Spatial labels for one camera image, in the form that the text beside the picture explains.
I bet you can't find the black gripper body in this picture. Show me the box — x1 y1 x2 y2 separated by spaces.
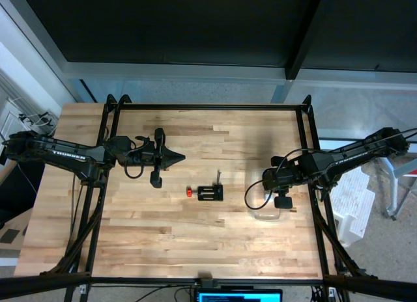
141 128 166 189
270 156 294 209

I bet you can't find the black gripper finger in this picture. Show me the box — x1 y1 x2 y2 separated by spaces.
164 145 186 158
164 157 186 171

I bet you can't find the clear plastic tub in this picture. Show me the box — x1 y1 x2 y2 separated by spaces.
249 171 291 223

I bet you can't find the black clamp with orange knob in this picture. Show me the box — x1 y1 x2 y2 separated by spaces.
186 185 224 202

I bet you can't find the laptop screen with blue edge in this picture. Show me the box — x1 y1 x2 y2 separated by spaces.
194 288 283 302

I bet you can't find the grey metal stand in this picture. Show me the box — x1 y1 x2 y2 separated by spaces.
367 152 417 222

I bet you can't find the dark window pane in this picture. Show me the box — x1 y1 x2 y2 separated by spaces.
19 0 323 68
299 0 417 72

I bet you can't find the flat cardboard box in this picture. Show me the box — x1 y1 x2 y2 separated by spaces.
0 207 33 251

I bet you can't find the braided black cable loop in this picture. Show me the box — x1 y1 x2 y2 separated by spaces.
124 163 145 180

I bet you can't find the thin black cable hook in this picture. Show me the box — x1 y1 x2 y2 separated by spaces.
134 135 151 150

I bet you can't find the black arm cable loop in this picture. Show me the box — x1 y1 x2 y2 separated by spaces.
244 178 278 211

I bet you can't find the thin black arched cable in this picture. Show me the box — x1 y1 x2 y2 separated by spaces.
276 148 323 169

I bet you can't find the black metal frame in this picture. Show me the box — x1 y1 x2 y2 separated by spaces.
0 93 417 302

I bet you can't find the small black camera box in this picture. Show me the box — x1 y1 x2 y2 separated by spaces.
195 275 216 288

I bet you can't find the black floor cable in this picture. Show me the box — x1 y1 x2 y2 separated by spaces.
173 286 196 302

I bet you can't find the black and white cable bundle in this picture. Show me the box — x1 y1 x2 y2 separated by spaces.
18 110 55 129

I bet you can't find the black shoulder cable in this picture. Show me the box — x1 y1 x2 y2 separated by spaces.
389 128 417 142

